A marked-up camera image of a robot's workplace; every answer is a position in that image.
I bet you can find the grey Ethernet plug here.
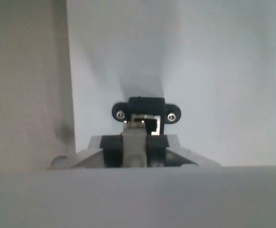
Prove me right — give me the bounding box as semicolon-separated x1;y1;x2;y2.
122;120;148;168

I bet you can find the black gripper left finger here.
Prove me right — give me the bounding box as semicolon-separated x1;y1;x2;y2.
70;134;124;169

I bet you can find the white task board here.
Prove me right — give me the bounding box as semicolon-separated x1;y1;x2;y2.
66;0;276;168

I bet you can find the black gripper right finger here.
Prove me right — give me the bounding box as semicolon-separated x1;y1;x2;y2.
145;134;198;167

